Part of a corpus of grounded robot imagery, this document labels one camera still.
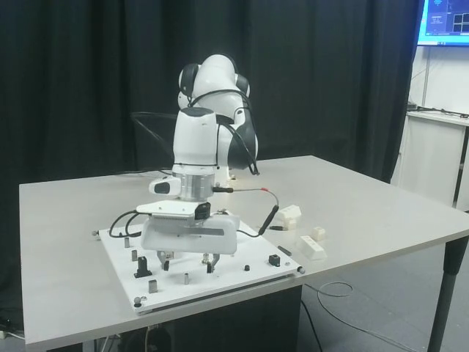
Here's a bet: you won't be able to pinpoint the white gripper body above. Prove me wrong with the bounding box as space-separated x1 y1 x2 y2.
141 214 241 256

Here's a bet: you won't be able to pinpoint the white stacked peg holder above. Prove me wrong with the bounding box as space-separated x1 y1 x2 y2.
275 205 303 230

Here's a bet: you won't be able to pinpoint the long white peg holder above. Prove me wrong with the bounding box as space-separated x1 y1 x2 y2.
295 235 327 260

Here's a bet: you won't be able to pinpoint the white task board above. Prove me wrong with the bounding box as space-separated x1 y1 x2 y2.
95 211 300 317

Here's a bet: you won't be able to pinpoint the black USB plug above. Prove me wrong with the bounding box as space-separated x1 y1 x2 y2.
133 257 152 279

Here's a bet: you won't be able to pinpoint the black box cabinet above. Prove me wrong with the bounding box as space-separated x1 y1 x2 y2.
175 284 303 352

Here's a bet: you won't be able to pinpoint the black curtains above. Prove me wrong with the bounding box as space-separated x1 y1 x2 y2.
0 0 428 333

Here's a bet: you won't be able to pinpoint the dark grey table leg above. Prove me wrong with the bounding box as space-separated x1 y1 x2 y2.
428 240 463 352

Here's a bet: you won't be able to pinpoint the white cabinet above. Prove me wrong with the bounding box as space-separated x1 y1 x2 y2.
391 106 469 213

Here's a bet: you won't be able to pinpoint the blue screen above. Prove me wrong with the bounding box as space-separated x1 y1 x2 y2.
417 0 469 48

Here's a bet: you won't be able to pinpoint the white flat mount plate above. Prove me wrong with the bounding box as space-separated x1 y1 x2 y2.
136 200 213 222

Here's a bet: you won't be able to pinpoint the black looped camera cable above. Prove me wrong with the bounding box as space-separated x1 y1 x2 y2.
108 210 148 238

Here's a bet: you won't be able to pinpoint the thin black rod on wire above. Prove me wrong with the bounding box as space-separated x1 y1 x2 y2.
212 186 280 236

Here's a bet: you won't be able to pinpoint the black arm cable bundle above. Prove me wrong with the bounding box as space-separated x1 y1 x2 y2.
179 64 262 176

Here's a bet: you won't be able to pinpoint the grey floor cable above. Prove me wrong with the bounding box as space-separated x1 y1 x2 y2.
306 281 355 333

